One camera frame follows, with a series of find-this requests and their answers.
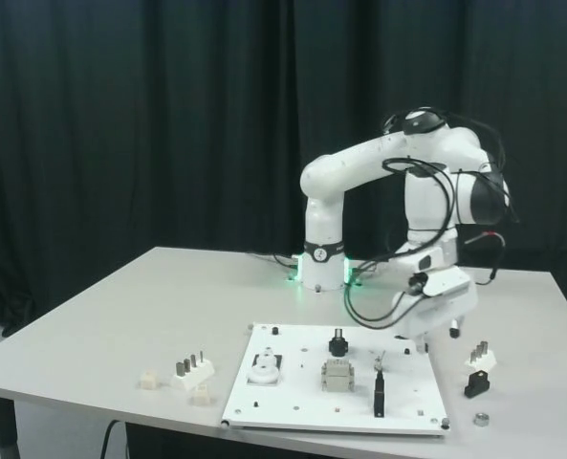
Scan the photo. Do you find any black curtain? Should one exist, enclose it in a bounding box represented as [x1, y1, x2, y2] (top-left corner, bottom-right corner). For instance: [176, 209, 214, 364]
[0, 0, 567, 332]

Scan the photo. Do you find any white large gear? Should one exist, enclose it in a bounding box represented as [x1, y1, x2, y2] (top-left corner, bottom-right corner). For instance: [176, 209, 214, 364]
[247, 364, 281, 386]

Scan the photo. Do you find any thin black rod wire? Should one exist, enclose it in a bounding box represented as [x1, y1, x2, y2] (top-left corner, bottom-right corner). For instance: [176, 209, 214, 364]
[473, 236, 509, 287]

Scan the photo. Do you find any black base cable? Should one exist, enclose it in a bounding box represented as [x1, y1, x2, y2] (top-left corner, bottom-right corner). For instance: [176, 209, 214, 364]
[247, 250, 306, 271]

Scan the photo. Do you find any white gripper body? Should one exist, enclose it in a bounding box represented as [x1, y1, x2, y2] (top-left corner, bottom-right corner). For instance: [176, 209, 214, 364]
[391, 280, 479, 341]

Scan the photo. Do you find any black looping gripper cable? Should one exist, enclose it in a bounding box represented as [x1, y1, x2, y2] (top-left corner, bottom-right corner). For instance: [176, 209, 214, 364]
[341, 156, 462, 332]

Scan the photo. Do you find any black D-SUB plug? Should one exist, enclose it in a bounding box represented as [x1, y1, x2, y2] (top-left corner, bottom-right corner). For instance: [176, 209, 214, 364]
[464, 369, 492, 399]

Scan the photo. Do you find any black cable under table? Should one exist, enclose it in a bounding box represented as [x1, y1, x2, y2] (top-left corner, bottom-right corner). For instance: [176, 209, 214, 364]
[101, 419, 122, 459]

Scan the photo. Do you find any white small peg holder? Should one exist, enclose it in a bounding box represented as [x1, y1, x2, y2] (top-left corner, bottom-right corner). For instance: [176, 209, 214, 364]
[464, 352, 497, 373]

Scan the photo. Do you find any black waterproof plug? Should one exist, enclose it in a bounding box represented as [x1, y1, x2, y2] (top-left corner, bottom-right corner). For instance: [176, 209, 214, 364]
[328, 328, 351, 358]

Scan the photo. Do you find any black USB plug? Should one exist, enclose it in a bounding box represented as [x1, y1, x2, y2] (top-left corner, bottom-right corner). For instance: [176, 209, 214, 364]
[371, 372, 388, 420]

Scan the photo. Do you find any small white sensor box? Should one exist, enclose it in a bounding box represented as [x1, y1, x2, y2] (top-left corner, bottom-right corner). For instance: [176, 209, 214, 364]
[415, 243, 458, 273]

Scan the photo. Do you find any white four-hole peg holder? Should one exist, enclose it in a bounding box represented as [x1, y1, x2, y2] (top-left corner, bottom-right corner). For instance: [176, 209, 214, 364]
[170, 359, 217, 394]

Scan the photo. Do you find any flat white mounting plate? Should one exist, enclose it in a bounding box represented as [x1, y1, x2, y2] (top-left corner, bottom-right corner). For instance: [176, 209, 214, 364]
[408, 266, 472, 299]

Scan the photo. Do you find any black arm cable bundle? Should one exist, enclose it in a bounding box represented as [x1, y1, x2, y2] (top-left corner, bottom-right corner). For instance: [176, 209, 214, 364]
[382, 107, 521, 227]

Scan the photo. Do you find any white task board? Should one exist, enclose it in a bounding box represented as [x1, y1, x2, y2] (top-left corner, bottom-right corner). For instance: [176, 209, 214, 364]
[220, 322, 449, 427]

